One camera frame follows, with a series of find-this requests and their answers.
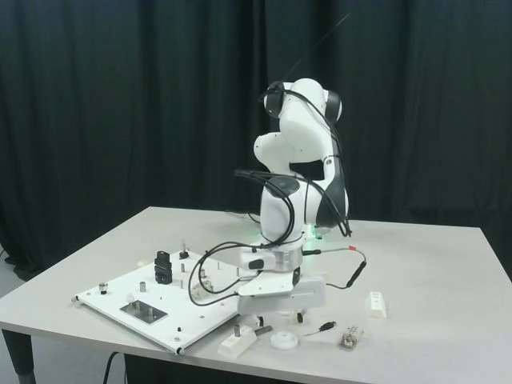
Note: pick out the white large gear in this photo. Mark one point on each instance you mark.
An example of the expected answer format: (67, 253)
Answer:
(284, 341)

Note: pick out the black USB plug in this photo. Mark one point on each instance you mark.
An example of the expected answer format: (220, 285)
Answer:
(327, 326)

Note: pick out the grey table leg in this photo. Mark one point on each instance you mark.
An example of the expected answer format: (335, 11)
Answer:
(18, 356)

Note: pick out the black curtain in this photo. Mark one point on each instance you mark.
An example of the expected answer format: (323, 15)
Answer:
(120, 100)

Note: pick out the black D-SUB plug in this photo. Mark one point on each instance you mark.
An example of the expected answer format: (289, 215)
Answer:
(162, 267)

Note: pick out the metal square peg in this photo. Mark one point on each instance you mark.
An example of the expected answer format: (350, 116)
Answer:
(262, 330)

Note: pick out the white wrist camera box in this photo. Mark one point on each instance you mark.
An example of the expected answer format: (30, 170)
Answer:
(258, 262)

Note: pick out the metal BNC plug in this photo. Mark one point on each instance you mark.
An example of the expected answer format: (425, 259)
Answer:
(103, 289)

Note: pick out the white small gear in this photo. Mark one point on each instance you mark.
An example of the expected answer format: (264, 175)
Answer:
(130, 298)

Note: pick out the white peg holder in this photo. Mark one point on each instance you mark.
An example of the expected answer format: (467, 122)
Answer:
(236, 343)

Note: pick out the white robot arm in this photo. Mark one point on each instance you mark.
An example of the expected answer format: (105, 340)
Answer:
(298, 132)

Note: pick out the white task board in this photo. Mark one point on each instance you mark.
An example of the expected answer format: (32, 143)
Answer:
(120, 316)

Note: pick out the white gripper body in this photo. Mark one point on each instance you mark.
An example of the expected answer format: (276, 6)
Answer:
(308, 294)

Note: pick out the white holder with holes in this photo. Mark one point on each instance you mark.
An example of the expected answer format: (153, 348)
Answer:
(377, 306)

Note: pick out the clear Ethernet plug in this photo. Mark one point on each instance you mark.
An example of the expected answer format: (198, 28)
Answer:
(202, 289)

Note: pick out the beige metal plug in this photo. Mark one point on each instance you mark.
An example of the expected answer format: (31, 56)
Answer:
(349, 338)

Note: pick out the metal round peg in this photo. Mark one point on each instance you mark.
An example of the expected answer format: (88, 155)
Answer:
(237, 331)

